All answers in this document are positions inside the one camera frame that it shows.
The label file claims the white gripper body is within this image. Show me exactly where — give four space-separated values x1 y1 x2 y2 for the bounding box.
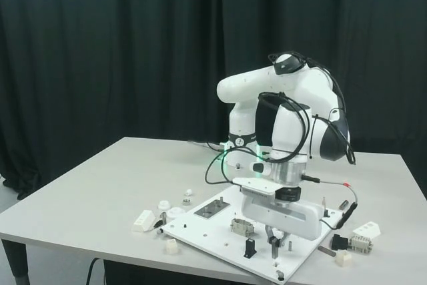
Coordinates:
240 194 330 242

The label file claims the white peg holder block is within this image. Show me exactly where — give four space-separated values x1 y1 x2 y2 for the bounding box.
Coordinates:
352 221 382 240
131 209 156 233

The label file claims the black D-SUB plug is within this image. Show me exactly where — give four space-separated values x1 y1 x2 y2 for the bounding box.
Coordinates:
330 234 350 251

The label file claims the white task board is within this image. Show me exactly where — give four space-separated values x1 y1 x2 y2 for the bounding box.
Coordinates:
161 186 330 281

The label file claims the small white holder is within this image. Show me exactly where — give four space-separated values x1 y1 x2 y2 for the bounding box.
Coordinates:
163 238 181 254
334 250 353 268

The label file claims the white large gear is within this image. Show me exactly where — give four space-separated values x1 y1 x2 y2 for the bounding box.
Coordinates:
165 207 183 223

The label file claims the black curtain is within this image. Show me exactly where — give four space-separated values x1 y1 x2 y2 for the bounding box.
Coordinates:
0 0 427 201

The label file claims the dark table leg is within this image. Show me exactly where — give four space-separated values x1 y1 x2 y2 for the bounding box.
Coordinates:
0 238 27 285

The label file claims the thin black rod with wire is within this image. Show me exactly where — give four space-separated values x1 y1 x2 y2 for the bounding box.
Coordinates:
300 173 360 230

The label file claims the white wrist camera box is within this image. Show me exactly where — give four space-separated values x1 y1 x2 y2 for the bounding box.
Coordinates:
250 161 273 178

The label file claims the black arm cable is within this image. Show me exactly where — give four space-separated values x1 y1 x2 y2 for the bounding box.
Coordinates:
204 51 357 186

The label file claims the black base cable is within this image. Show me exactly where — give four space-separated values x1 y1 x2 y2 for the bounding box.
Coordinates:
189 139 232 153

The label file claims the black floor cable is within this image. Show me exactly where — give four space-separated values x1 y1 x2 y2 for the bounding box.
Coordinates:
87 257 105 285

